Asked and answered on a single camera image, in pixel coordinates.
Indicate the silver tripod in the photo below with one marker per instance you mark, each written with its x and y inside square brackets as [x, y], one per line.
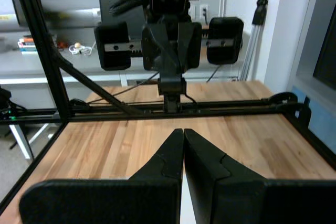
[260, 11]

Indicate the black computer monitor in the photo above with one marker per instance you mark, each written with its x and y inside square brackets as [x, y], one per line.
[14, 6]
[105, 9]

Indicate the stack of books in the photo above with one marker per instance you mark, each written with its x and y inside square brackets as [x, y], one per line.
[27, 48]

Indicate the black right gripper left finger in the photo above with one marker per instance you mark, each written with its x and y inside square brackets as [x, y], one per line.
[105, 203]

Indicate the white desk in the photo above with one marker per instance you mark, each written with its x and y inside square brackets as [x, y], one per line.
[21, 66]

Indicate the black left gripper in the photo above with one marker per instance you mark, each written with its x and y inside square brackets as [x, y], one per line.
[113, 32]

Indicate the white wall outlet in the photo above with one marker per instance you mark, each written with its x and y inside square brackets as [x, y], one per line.
[204, 11]

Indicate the black table frame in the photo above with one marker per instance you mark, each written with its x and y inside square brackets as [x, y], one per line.
[39, 37]

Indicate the dark wall screen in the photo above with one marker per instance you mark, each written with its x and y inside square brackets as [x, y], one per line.
[328, 56]

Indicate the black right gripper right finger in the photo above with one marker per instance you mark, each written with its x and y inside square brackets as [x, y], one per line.
[262, 203]

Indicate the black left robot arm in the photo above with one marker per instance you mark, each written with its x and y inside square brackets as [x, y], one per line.
[172, 85]

